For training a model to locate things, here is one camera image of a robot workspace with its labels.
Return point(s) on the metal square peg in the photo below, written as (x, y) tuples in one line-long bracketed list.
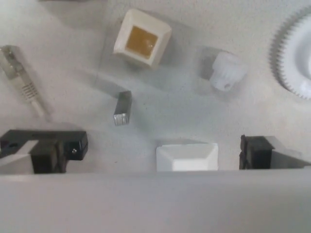
[(122, 109)]

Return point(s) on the white square holder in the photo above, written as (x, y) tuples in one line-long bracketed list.
[(142, 38)]

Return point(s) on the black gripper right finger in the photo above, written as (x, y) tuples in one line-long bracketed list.
[(255, 153)]

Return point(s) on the tall white holder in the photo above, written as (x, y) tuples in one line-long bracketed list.
[(187, 157)]

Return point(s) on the grey Ethernet plug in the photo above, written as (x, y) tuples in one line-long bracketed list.
[(17, 70)]

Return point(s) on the white small gear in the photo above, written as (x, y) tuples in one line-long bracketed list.
[(224, 70)]

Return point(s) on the white large gear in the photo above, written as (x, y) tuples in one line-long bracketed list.
[(294, 55)]

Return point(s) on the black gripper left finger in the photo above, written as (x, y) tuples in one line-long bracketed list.
[(73, 143)]

